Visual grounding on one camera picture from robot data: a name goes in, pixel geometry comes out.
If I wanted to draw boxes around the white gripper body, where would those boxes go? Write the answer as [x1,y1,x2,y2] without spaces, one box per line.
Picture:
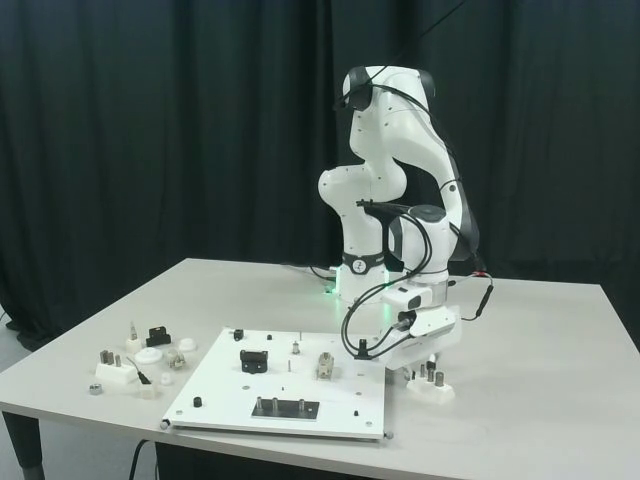
[372,322,462,372]

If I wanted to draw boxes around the white round peg holder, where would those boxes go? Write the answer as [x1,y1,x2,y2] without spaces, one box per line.
[406,378,457,405]

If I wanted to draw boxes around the white square peg holder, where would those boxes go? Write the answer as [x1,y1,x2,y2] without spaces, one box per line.
[94,360,138,397]

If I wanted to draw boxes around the white task board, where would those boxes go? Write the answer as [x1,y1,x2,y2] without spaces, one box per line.
[160,327,394,444]

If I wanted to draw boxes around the black controller cabinet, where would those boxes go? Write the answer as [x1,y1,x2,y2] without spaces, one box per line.
[154,428,397,480]

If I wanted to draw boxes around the black D-SUB plug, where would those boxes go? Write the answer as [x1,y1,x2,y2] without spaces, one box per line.
[145,325,173,349]

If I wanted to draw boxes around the black USB plug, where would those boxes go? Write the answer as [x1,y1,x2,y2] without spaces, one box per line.
[124,356,153,387]

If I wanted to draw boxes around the black curtains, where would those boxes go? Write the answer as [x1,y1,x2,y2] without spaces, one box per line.
[0,0,640,342]

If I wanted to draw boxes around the black table leg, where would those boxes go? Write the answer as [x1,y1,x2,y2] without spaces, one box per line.
[0,411,42,480]

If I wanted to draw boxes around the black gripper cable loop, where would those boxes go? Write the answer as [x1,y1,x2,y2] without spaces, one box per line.
[339,279,417,362]

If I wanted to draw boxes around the black table cable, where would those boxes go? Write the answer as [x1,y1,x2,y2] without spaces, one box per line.
[283,263,332,282]

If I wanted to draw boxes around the black floor cable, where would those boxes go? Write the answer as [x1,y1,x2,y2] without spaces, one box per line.
[130,424,157,480]

